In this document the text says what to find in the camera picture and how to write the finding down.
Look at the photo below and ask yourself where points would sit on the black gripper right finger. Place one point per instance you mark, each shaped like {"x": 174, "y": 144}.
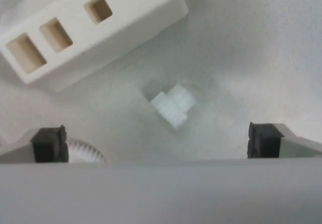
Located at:
{"x": 264, "y": 141}

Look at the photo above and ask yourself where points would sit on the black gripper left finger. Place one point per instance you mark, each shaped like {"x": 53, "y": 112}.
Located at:
{"x": 49, "y": 146}

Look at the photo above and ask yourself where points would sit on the white medium gear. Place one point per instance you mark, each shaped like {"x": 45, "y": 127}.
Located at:
{"x": 85, "y": 153}

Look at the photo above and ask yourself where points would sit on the white small gear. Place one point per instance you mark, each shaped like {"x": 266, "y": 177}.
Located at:
{"x": 171, "y": 105}

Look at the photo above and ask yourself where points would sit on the long white holder, square holes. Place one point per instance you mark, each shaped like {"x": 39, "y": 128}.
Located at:
{"x": 125, "y": 32}

